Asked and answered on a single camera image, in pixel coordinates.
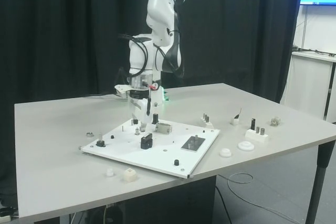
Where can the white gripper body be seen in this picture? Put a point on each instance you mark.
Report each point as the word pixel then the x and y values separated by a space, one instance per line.
pixel 141 108

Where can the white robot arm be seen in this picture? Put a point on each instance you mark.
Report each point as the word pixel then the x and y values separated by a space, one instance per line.
pixel 157 9

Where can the white small gear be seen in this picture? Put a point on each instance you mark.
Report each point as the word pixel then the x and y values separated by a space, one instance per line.
pixel 109 173

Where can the white medium gear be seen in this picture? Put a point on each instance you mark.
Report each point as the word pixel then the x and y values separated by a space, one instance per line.
pixel 226 152

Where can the white large gear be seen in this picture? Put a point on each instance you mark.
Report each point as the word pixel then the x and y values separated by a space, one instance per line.
pixel 246 146

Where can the flat white wrist plate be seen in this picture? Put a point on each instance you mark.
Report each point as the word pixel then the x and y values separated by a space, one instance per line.
pixel 122 87

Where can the white task board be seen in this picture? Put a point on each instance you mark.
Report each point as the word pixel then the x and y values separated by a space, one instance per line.
pixel 157 155

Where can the white square block holder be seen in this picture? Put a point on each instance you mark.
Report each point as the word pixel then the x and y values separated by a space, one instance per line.
pixel 129 175

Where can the white square peg holder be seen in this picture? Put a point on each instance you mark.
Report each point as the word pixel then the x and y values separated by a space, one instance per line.
pixel 207 125

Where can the black control cabinet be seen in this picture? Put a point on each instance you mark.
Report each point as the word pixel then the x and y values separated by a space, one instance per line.
pixel 144 200

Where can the small white plug holder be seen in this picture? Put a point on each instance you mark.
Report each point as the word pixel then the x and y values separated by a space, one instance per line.
pixel 234 121

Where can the black D-SUB plug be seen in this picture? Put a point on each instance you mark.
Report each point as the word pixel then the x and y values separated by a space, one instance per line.
pixel 253 124

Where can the black curtain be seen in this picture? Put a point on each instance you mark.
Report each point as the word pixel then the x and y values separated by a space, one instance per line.
pixel 65 24

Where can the white round peg holder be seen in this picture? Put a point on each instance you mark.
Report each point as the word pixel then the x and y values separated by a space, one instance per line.
pixel 256 137

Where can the metal round peg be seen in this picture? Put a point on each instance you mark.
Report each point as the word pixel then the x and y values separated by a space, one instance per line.
pixel 262 131
pixel 258 130

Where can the pale Ethernet plug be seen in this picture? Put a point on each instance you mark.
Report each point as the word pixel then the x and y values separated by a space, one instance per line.
pixel 274 122

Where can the white cabinet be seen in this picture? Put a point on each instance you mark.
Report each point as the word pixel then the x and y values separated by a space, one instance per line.
pixel 309 82

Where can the black table leg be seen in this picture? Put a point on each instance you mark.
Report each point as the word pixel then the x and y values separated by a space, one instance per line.
pixel 319 182

